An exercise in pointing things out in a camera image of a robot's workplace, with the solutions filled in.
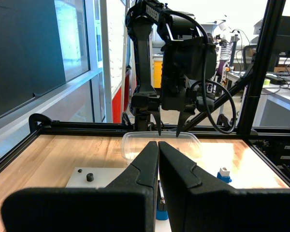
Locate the white mesh office chair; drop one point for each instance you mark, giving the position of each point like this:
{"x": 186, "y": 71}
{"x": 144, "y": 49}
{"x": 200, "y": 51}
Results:
{"x": 226, "y": 50}

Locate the black metal frame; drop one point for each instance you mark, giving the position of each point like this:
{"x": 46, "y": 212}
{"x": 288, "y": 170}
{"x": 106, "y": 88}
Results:
{"x": 87, "y": 125}

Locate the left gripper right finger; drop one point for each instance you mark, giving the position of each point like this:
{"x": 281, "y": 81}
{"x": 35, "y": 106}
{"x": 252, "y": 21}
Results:
{"x": 220, "y": 210}

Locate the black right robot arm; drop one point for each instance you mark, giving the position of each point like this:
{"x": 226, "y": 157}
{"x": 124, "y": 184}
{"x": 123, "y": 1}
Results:
{"x": 142, "y": 60}

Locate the yellow drawer cabinet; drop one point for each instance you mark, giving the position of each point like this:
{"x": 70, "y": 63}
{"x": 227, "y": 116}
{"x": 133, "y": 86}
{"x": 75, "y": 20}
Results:
{"x": 157, "y": 75}

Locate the black monitor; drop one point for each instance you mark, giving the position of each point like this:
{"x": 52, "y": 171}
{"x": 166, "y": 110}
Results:
{"x": 288, "y": 31}

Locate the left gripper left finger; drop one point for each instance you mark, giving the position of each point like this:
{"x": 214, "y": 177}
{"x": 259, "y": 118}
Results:
{"x": 87, "y": 210}

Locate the purple jacket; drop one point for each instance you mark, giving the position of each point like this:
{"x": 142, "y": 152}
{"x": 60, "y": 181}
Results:
{"x": 222, "y": 66}

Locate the white desk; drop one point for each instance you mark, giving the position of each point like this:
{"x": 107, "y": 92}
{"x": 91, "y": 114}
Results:
{"x": 280, "y": 101}

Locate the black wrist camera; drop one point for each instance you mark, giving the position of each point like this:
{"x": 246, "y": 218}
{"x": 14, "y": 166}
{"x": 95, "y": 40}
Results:
{"x": 174, "y": 96}

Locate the black electronics box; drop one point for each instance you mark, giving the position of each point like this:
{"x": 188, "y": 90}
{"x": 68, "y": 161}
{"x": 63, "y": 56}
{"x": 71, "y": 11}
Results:
{"x": 275, "y": 152}

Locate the black threaded stud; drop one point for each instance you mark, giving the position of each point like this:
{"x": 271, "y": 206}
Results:
{"x": 90, "y": 177}

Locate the clear plastic tub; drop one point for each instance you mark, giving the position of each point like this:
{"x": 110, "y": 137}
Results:
{"x": 133, "y": 145}

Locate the small blue and white connector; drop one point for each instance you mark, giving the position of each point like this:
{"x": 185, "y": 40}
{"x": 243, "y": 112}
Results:
{"x": 224, "y": 175}

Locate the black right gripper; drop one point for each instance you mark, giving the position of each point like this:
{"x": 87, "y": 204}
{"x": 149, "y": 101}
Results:
{"x": 193, "y": 58}

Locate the white board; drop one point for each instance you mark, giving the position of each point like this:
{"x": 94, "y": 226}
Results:
{"x": 104, "y": 176}

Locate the blue and black D-sub connector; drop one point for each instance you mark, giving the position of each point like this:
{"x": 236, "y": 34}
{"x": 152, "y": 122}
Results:
{"x": 162, "y": 213}

